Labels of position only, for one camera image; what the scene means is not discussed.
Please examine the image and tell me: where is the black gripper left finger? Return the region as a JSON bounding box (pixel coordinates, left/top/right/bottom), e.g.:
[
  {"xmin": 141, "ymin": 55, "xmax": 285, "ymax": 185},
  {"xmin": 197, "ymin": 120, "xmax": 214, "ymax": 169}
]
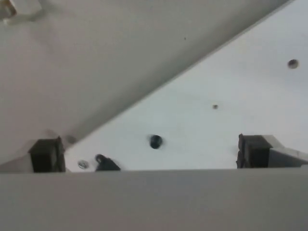
[{"xmin": 0, "ymin": 136, "xmax": 66, "ymax": 174}]

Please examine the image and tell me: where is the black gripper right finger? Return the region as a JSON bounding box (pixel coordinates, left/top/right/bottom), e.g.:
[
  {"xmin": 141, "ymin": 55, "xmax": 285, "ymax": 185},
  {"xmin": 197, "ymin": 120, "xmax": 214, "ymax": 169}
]
[{"xmin": 236, "ymin": 133, "xmax": 308, "ymax": 169}]

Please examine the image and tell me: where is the white task board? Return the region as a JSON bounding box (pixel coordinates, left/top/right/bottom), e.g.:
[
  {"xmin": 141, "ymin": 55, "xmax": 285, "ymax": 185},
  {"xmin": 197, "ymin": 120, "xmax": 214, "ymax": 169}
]
[{"xmin": 64, "ymin": 0, "xmax": 308, "ymax": 172}]

